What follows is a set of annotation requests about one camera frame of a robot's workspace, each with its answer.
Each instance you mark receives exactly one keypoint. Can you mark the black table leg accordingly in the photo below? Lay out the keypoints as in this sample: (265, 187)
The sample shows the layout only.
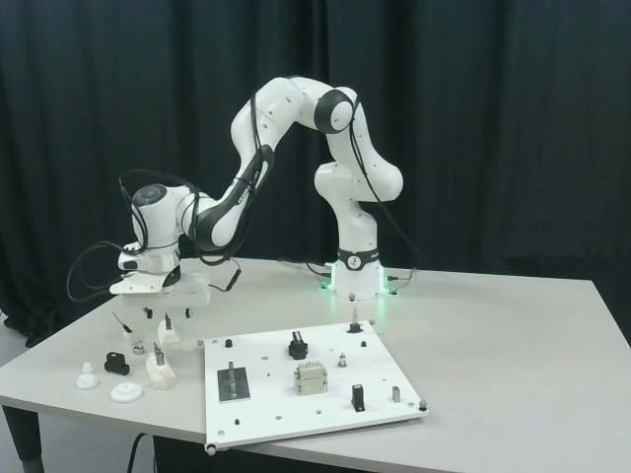
(20, 438)

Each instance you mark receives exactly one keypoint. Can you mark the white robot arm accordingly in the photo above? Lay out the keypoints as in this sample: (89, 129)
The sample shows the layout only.
(355, 222)

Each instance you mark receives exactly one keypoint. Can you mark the white square peg holder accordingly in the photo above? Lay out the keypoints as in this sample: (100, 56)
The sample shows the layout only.
(169, 336)

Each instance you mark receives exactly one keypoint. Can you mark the black D-SUB plug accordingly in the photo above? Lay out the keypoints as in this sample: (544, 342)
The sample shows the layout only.
(116, 363)

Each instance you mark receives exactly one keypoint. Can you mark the black plug with thin pin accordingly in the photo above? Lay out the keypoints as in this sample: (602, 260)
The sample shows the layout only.
(126, 327)

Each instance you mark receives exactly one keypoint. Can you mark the metal BNC plug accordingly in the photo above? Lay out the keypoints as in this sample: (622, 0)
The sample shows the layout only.
(342, 360)

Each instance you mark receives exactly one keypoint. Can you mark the large metal square peg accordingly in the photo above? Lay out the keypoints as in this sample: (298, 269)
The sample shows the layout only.
(169, 323)

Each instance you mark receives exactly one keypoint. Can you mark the white large gear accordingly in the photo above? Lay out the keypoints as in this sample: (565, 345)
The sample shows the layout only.
(126, 394)

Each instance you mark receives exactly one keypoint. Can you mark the flat white mounting plate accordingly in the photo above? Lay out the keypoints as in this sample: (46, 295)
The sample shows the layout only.
(138, 286)

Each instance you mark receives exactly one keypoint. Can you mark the cream cube holder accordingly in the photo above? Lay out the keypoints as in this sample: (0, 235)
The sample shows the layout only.
(163, 382)

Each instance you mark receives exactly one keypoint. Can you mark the short metal square peg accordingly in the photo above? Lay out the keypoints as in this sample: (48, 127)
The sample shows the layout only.
(396, 394)

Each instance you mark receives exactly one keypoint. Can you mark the white round peg holder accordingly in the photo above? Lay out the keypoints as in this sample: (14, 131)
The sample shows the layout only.
(155, 369)

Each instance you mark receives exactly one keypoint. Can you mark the beige waterproof plug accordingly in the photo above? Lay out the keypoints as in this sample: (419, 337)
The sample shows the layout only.
(307, 380)

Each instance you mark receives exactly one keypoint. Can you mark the black curtain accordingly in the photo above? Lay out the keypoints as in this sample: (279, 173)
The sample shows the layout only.
(493, 123)

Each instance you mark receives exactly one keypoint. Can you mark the white small gear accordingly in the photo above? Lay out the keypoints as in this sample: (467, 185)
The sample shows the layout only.
(88, 369)

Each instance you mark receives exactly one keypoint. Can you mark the small white plug holder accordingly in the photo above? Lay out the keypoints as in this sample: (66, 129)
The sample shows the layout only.
(128, 337)

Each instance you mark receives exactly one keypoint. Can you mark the white medium gear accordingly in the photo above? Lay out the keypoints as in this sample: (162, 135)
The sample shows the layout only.
(86, 382)

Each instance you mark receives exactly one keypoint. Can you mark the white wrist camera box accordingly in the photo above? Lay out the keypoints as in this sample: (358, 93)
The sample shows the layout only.
(129, 262)

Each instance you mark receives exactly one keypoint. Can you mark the white task board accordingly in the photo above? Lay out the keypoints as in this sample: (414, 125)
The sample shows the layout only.
(305, 414)

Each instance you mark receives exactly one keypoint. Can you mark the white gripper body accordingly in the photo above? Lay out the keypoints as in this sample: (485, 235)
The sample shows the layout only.
(189, 295)

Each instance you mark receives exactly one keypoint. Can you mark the large metal round peg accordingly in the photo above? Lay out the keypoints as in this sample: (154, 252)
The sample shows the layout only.
(161, 358)

